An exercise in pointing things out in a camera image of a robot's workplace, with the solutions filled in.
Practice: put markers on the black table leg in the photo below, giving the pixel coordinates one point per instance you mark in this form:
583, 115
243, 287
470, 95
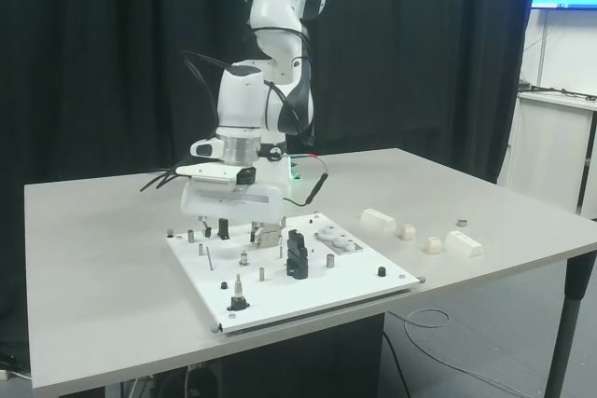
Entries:
566, 323

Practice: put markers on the white small gear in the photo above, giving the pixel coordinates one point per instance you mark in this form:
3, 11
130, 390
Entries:
347, 244

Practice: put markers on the metal BNC plug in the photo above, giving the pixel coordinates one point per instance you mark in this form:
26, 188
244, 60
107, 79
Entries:
242, 258

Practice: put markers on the long white peg holder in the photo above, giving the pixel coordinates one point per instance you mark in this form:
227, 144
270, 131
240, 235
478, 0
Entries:
464, 243
377, 220

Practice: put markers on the white task board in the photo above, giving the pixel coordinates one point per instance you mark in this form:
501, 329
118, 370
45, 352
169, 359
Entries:
289, 295

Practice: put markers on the black curtain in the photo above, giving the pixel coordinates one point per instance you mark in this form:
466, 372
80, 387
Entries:
116, 67

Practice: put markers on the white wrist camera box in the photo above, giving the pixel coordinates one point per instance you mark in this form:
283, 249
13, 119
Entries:
204, 148

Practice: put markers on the black box under table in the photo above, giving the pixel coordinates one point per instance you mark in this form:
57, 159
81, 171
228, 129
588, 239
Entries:
298, 360

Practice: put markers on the thin metal round peg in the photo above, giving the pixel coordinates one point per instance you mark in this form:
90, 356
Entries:
210, 259

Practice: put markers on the black D-SUB plug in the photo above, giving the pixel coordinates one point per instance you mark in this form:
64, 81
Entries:
296, 253

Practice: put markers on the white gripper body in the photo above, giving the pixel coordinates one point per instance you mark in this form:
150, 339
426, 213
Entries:
233, 204

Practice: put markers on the thick metal round peg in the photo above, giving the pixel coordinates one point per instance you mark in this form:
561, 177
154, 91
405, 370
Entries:
330, 260

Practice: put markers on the small black plug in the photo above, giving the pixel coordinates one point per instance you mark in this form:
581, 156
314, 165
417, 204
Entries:
223, 228

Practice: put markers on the small metal nut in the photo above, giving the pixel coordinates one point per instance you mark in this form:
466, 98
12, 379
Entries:
462, 222

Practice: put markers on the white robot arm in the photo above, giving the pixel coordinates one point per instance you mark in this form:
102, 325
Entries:
275, 6

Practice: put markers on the white large gear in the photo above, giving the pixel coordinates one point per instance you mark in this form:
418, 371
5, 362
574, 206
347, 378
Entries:
327, 234

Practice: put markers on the metal waterproof plug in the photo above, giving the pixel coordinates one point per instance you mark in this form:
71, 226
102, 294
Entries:
238, 293

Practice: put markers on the small white holder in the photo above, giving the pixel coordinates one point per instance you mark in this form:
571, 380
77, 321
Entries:
434, 244
406, 231

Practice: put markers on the white cabinet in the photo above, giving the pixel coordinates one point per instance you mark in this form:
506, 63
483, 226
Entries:
550, 155

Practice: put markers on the metal square peg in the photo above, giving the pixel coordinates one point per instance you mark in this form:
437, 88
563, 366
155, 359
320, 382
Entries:
262, 273

